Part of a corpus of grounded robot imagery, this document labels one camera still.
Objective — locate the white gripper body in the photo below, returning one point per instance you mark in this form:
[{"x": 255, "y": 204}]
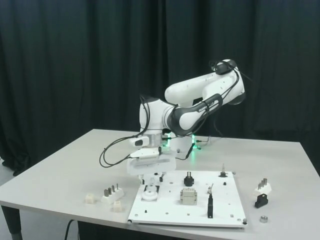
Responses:
[{"x": 165, "y": 163}]

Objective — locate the white medium gear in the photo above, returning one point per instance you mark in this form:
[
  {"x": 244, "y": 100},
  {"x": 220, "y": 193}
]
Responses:
[{"x": 150, "y": 189}]

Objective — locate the white large gear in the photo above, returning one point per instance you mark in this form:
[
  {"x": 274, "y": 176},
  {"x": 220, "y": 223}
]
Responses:
[{"x": 150, "y": 196}]

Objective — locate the flat white mounting plate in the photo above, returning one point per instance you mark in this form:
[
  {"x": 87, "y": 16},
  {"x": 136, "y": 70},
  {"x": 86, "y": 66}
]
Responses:
[{"x": 145, "y": 153}]

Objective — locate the black waterproof plug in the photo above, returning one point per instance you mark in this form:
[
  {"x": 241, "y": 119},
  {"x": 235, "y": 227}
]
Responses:
[{"x": 188, "y": 180}]

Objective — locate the white task board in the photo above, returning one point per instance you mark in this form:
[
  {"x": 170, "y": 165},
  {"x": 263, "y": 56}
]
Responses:
[{"x": 175, "y": 210}]

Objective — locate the medium metal round peg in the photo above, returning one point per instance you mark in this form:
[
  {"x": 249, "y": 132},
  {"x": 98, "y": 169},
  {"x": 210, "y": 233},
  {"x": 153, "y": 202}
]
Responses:
[{"x": 110, "y": 191}]

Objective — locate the white round peg holder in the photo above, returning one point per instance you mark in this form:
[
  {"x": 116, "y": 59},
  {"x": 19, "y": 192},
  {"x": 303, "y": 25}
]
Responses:
[{"x": 112, "y": 198}]

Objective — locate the small white cube holder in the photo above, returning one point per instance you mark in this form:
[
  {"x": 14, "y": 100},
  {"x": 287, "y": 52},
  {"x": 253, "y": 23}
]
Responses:
[
  {"x": 117, "y": 206},
  {"x": 90, "y": 198}
]

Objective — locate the large metal round peg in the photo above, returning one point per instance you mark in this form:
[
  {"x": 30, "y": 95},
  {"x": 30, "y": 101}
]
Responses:
[{"x": 105, "y": 193}]

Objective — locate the small grey Ethernet plug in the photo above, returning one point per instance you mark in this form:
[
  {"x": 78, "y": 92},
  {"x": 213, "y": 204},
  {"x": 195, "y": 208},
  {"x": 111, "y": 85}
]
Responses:
[{"x": 209, "y": 190}]

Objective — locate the black USB plug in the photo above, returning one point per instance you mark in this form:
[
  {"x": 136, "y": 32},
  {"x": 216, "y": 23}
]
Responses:
[{"x": 210, "y": 207}]

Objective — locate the metal bolt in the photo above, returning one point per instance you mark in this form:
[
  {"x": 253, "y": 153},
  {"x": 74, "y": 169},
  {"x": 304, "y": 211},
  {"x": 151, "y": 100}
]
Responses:
[{"x": 222, "y": 173}]

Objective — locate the metal square peg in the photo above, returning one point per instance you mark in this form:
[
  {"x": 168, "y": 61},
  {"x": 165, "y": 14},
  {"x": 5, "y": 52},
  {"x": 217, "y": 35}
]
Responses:
[
  {"x": 263, "y": 183},
  {"x": 266, "y": 182},
  {"x": 260, "y": 185}
]

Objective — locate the white square peg holder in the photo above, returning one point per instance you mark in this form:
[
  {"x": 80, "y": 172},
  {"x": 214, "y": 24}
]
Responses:
[{"x": 263, "y": 191}]

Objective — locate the black D-SUB plug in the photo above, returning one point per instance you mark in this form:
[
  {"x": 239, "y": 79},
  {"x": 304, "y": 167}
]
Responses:
[{"x": 261, "y": 202}]

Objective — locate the metal hex nut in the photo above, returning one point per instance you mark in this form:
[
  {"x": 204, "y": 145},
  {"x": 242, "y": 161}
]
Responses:
[{"x": 264, "y": 219}]

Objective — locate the black table leg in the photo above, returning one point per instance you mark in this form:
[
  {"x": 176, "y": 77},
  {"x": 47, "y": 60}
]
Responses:
[{"x": 11, "y": 222}]

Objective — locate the black curtain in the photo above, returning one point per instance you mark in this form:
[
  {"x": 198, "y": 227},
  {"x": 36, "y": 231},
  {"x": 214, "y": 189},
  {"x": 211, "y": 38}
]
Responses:
[{"x": 75, "y": 50}]

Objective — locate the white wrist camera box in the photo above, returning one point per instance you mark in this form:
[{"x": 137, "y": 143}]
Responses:
[{"x": 138, "y": 142}]

